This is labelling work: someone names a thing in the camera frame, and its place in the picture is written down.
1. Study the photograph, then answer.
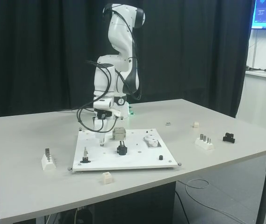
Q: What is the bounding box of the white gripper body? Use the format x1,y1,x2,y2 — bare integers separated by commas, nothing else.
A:
93,116,111,140

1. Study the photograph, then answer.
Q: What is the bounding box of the grey metal connector block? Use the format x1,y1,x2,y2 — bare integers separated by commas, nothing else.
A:
112,126,127,141

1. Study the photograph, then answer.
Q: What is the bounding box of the grey upright plug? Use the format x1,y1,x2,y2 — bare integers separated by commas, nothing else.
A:
80,146,92,163

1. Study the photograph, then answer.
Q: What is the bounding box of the black D-SUB plug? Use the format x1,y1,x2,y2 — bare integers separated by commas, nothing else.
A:
116,140,128,156

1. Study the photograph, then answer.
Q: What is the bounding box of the white task board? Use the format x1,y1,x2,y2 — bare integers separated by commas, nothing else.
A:
70,127,182,174

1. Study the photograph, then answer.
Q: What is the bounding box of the white square peg holder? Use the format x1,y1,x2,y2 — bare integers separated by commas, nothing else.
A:
40,154,58,171

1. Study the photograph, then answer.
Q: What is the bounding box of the black box under table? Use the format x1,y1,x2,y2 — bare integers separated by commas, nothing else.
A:
86,181,178,224

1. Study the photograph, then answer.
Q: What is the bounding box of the white round peg holder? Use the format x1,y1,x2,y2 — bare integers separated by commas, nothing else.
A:
194,137,215,151

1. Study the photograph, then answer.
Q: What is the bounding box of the black curtain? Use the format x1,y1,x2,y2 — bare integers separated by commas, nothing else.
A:
0,0,257,210

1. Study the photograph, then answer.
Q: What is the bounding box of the black plug holder block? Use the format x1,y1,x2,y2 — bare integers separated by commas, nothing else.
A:
222,132,237,143

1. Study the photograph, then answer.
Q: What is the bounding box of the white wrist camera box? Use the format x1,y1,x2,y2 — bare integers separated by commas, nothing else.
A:
93,98,114,110

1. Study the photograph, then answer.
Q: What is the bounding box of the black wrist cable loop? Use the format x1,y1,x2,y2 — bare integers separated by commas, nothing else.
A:
76,60,115,132

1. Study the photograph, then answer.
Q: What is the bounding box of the grey floor cable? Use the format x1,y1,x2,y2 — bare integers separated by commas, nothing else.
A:
184,178,266,224

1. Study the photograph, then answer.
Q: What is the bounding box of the black floor cable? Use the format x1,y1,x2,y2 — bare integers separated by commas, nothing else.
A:
174,190,194,224

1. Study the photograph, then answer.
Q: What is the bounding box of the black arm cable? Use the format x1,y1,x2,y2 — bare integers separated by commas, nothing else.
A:
102,4,143,100

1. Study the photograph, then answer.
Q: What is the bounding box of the black cable on cabinet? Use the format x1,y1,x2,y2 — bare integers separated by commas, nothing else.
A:
244,66,266,76

